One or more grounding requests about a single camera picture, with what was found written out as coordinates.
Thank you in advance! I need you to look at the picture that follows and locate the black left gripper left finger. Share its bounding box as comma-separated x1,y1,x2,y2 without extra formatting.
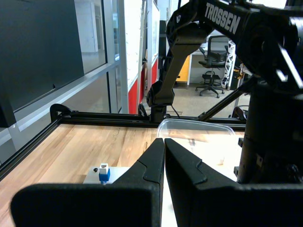
10,138,165,227

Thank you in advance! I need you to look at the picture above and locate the grey window frame post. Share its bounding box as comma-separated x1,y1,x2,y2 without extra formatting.
117,0,130,114

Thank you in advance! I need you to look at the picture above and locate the white board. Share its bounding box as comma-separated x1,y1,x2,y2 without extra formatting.
82,141,240,227

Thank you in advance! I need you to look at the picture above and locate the blue and white socket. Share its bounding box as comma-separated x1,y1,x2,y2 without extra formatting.
98,162,111,183

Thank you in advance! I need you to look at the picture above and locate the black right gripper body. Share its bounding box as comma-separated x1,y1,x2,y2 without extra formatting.
234,136,303,184

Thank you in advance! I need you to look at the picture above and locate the black office chair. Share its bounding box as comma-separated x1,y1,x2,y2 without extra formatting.
195,46,228,99

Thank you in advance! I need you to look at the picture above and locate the black diagonal frame brace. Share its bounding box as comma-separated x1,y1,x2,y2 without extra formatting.
197,79,255,122

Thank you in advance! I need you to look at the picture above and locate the grey window mullion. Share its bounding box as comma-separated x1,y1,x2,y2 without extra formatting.
101,0,112,113

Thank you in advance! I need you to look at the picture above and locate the black floor cable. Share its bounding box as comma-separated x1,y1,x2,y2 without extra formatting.
170,104,183,118

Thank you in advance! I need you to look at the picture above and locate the white lattice stand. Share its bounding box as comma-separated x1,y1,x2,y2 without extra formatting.
222,39,237,90

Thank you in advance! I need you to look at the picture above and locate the red wall panel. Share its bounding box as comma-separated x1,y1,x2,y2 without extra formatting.
151,59,159,85
127,79,139,114

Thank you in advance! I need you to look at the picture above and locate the black frame corner bracket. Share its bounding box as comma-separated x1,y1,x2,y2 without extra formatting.
49,103,73,123

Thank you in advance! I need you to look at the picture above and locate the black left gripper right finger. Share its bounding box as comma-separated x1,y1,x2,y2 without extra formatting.
165,138,303,227

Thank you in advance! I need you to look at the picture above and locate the yellow drawer cabinet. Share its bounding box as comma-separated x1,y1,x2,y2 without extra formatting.
176,55,191,83

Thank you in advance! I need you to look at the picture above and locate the black frame rail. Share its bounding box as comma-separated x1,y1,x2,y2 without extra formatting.
0,117,62,182
59,110,247,131

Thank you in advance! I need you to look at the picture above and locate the clear plastic tub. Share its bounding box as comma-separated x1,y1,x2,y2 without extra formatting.
157,118,237,166

